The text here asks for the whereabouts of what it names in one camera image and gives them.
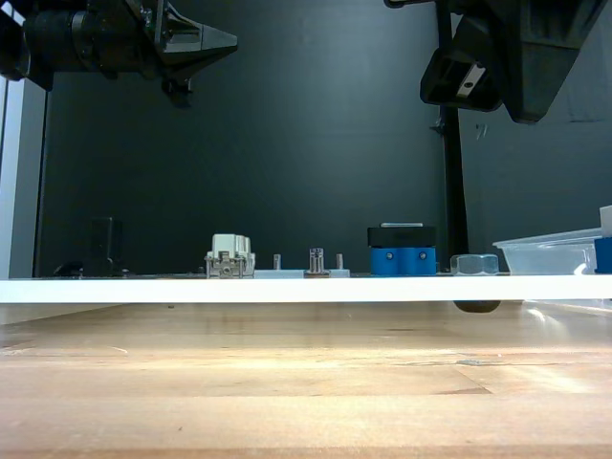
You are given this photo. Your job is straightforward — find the silver M12 hex nut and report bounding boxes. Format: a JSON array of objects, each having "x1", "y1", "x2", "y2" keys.
[{"x1": 449, "y1": 253, "x2": 499, "y2": 276}]

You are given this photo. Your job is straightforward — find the blue block with black cap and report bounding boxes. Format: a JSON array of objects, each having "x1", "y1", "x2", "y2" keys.
[{"x1": 366, "y1": 222, "x2": 439, "y2": 277}]

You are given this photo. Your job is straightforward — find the clear plastic tub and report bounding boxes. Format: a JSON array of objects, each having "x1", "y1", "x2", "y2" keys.
[{"x1": 492, "y1": 227, "x2": 612, "y2": 276}]

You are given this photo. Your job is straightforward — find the white and blue connector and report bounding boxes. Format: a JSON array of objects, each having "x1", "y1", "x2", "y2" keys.
[{"x1": 595, "y1": 205, "x2": 612, "y2": 274}]

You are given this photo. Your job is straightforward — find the black clamp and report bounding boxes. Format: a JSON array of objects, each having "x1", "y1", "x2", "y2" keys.
[{"x1": 89, "y1": 217, "x2": 123, "y2": 276}]

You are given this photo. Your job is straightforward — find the grey connector housing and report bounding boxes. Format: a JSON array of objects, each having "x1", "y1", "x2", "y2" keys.
[{"x1": 204, "y1": 232, "x2": 257, "y2": 278}]

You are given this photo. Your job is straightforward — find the small metal socket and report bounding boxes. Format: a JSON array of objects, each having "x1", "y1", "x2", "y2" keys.
[{"x1": 304, "y1": 247, "x2": 332, "y2": 277}]

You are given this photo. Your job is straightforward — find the black M12 threaded stud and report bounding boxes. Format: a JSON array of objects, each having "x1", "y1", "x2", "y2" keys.
[{"x1": 452, "y1": 299, "x2": 502, "y2": 315}]

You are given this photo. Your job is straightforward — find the white board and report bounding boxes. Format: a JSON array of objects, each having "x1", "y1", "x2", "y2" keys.
[{"x1": 0, "y1": 274, "x2": 612, "y2": 305}]

